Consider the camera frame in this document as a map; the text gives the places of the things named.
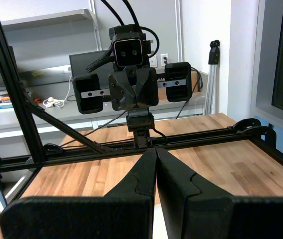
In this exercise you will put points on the small orange object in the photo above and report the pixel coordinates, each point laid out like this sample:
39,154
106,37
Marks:
37,99

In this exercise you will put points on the grey wall shelf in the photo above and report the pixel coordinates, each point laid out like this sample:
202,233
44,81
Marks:
46,18

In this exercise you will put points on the brown cardboard box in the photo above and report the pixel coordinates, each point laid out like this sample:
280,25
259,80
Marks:
196,82

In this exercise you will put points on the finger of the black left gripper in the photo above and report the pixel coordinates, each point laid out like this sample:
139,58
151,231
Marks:
121,94
147,87

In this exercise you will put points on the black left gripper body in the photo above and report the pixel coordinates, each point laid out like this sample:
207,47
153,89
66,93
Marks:
89,104

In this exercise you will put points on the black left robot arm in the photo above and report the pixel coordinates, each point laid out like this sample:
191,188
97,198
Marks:
140,122

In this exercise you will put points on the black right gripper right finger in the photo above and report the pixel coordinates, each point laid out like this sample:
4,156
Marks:
230,216

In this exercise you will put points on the white wall plate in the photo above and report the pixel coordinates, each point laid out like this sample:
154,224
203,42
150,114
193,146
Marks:
153,61

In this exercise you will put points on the white wall outlet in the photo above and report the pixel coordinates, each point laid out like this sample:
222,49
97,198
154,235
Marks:
164,59

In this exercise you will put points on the grey desk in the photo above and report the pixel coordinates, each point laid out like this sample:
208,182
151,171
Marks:
12,119

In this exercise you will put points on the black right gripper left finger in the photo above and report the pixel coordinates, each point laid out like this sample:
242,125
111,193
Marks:
81,216

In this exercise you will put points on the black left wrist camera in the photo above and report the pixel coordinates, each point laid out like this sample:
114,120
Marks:
127,53

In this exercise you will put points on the stack of books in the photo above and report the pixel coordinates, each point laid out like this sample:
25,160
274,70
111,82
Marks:
4,104

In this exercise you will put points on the black aluminium frame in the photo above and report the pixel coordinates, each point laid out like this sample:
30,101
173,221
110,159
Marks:
10,74

